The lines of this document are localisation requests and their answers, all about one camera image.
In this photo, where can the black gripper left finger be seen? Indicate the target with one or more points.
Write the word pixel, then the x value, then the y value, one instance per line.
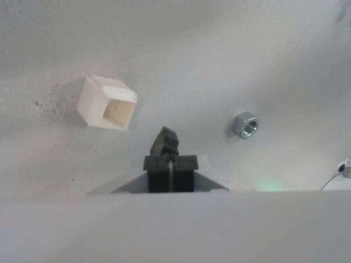
pixel 159 175

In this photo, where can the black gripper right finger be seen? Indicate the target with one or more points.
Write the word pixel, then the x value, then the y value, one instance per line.
pixel 185 175

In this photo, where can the black USB plug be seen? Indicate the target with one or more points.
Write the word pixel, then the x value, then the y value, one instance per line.
pixel 167 142

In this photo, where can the metal hex nut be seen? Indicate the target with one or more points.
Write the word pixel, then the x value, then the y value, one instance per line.
pixel 241 123

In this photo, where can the small white plug holder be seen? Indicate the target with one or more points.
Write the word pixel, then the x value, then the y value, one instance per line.
pixel 90 104

